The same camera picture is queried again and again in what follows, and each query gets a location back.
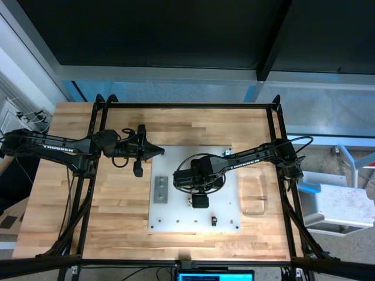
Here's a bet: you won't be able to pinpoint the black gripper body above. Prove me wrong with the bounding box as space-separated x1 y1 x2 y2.
172 169 225 210
115 124 148 179

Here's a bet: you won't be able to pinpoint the white plastic board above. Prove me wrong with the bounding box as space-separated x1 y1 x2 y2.
148 145 242 234

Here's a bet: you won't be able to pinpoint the grey metal plate with pegs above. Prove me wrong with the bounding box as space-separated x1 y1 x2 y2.
153 175 169 204

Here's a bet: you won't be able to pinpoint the clear plastic tub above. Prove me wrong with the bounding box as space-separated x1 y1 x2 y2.
237 165 270 218

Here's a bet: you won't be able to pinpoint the laptop screen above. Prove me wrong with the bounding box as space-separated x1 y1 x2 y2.
174 269 255 281

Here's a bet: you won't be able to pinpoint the cardboard box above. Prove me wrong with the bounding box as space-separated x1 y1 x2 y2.
0 196 30 235

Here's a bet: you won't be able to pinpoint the white step stool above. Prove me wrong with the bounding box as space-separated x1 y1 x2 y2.
295 145 375 238

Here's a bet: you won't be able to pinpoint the black aluminium frame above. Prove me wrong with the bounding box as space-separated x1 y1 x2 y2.
0 93 375 281

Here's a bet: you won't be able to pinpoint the tangled cables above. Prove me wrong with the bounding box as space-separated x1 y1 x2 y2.
14 108 50 125

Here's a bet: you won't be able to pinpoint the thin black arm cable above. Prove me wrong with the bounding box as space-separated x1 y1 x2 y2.
274 135 315 155

